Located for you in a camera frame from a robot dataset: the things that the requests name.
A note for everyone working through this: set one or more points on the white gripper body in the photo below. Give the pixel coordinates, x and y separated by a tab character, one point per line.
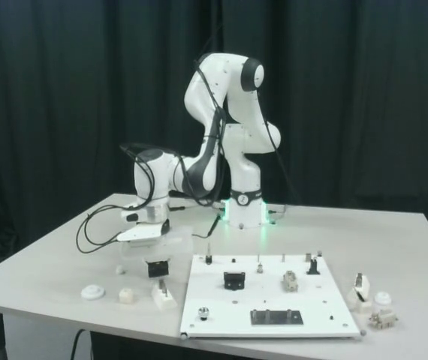
176	243

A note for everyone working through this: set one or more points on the black D-SUB plug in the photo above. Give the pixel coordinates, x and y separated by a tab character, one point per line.
158	269

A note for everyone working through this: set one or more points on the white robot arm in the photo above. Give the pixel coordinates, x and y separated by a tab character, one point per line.
244	176

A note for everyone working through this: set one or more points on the metal square peg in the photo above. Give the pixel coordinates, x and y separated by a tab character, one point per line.
163	287

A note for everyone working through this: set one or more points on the white sloped peg holder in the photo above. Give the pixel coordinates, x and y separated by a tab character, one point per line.
163	300

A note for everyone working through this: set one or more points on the white small gear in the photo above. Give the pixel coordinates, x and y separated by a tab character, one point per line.
119	269

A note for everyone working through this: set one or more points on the white cube holder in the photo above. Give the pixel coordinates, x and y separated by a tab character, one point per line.
127	295

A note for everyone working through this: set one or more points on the metal round bolt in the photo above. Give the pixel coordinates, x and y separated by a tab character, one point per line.
203	312

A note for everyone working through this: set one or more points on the metal BNC plug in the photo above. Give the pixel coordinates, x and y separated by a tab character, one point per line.
260	268

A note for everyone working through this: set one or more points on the white large gear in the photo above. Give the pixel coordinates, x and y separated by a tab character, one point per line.
92	292

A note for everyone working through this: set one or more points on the white task board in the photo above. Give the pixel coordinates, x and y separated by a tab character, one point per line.
274	303

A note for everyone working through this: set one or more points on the beige rectangular connector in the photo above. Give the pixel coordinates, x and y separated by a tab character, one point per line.
289	281

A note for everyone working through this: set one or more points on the black upright plug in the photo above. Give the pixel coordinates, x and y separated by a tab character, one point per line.
313	267

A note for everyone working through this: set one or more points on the metal plug in holder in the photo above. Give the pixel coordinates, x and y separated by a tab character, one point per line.
358	280

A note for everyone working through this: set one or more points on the white plug holder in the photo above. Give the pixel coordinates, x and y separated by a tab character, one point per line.
360	302

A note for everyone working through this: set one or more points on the black curtains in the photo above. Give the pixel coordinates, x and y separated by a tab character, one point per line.
49	93

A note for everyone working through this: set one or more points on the white medium gear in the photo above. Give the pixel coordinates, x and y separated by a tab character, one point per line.
382	299

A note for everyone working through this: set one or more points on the metal waterproof plug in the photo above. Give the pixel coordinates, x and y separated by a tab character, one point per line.
383	321

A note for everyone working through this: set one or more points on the flat white mount plate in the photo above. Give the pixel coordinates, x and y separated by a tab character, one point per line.
139	234

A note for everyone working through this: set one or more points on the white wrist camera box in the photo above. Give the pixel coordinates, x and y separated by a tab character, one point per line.
133	216

